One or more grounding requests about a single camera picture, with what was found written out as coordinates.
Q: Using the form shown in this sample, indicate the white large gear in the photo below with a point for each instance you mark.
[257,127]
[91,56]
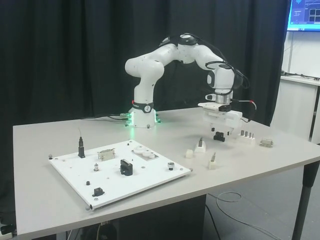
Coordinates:
[138,150]

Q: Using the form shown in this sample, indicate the metal USB plug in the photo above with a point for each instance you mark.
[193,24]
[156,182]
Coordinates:
[200,142]

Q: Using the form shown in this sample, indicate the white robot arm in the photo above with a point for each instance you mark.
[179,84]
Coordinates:
[146,67]

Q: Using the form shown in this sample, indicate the white task board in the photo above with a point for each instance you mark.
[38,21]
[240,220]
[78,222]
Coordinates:
[117,180]

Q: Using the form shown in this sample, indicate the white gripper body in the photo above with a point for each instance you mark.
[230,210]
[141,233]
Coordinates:
[225,118]

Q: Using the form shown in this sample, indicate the white peg holder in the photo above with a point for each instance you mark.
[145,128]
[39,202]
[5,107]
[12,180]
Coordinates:
[246,139]

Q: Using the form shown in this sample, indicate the metal BNC plug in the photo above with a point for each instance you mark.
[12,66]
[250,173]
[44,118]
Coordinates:
[95,167]

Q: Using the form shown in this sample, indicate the black block plug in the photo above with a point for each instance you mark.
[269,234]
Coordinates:
[126,167]

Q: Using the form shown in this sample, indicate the white cube holder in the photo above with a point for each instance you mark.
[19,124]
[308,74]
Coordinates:
[189,153]

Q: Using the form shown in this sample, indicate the blue screen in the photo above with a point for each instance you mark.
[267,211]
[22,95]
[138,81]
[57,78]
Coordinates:
[305,13]

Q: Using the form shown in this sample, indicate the black table leg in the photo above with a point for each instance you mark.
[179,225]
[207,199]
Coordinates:
[306,200]

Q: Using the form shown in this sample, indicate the black curtain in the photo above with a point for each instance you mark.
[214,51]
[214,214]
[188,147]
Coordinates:
[62,55]

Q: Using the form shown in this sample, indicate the small white plug holder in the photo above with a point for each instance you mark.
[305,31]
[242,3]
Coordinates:
[212,165]

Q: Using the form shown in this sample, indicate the metal Ethernet plug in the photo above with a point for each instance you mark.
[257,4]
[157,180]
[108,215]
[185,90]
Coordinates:
[213,157]

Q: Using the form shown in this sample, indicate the beige metal connector block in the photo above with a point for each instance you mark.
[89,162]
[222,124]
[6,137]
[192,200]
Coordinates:
[265,143]

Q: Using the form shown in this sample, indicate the black D-SUB plug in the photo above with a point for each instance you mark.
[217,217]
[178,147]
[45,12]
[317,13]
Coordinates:
[220,137]

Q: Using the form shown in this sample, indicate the white wedge plug holder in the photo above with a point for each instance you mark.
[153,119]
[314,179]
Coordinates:
[200,149]

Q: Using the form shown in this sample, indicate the metal bolt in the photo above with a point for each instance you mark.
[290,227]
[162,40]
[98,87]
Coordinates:
[170,165]

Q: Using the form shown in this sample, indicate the white medium gear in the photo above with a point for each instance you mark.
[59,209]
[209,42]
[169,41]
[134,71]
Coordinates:
[149,155]

